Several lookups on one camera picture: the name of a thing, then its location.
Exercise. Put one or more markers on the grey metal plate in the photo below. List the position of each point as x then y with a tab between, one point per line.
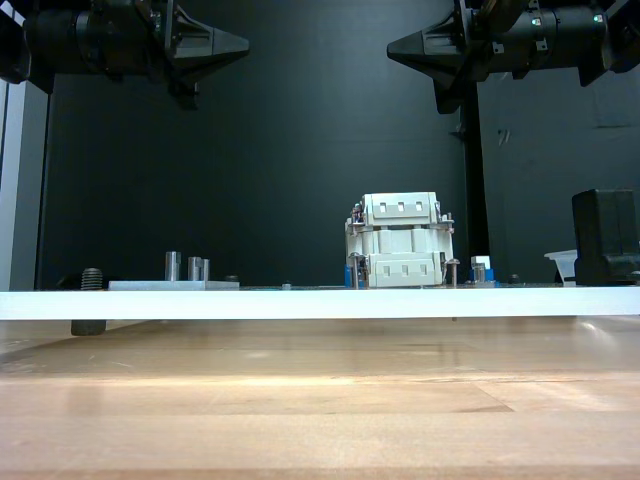
150	285

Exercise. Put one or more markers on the white taskboard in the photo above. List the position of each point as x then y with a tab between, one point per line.
320	305

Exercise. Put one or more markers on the black aluminium frame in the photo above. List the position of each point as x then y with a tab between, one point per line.
475	200

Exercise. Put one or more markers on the beige connector socket base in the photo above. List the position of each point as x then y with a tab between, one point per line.
400	270

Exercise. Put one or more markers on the silver metal peg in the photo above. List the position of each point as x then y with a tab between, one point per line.
172	265
198	270

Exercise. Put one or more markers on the small black connector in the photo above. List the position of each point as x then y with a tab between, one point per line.
600	235

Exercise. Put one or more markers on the beige HAN10E connector insert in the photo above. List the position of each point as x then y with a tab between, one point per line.
400	210

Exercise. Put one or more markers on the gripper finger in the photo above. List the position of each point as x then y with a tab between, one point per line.
420	48
220	47

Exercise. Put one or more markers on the blue and white connector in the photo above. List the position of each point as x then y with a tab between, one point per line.
481	260

